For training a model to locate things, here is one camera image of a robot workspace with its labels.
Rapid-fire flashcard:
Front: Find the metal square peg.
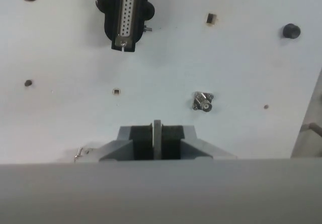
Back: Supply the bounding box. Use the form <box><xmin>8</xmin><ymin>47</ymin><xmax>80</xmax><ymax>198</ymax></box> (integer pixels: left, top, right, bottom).
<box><xmin>153</xmin><ymin>119</ymin><xmax>163</xmax><ymax>161</ymax></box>

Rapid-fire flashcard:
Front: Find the white task board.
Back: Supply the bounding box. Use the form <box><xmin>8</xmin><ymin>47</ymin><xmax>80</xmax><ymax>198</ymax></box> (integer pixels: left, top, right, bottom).
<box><xmin>0</xmin><ymin>0</ymin><xmax>322</xmax><ymax>165</ymax></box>

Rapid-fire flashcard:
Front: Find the small metal pin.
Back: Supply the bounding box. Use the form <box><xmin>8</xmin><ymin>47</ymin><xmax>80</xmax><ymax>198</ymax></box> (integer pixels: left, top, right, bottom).
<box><xmin>73</xmin><ymin>146</ymin><xmax>92</xmax><ymax>163</ymax></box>

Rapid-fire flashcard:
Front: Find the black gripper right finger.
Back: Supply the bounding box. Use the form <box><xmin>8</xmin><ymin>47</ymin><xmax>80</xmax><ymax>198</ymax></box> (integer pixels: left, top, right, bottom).
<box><xmin>161</xmin><ymin>124</ymin><xmax>237</xmax><ymax>161</ymax></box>

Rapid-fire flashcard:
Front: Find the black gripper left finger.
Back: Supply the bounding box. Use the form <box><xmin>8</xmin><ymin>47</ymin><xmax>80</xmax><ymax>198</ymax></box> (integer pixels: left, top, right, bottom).
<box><xmin>75</xmin><ymin>124</ymin><xmax>154</xmax><ymax>163</ymax></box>

